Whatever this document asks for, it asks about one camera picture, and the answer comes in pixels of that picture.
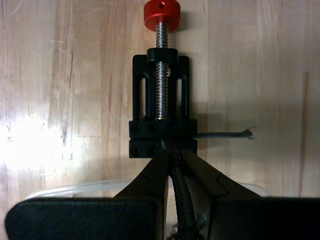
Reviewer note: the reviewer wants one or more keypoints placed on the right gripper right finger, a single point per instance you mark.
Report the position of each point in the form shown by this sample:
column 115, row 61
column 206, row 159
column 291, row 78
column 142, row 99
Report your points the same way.
column 262, row 220

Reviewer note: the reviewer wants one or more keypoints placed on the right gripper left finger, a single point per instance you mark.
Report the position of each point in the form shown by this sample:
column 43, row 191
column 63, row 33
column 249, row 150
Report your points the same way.
column 100, row 220

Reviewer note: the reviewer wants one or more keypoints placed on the black clamp with red knob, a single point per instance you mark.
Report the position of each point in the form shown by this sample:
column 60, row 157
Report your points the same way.
column 162, row 130

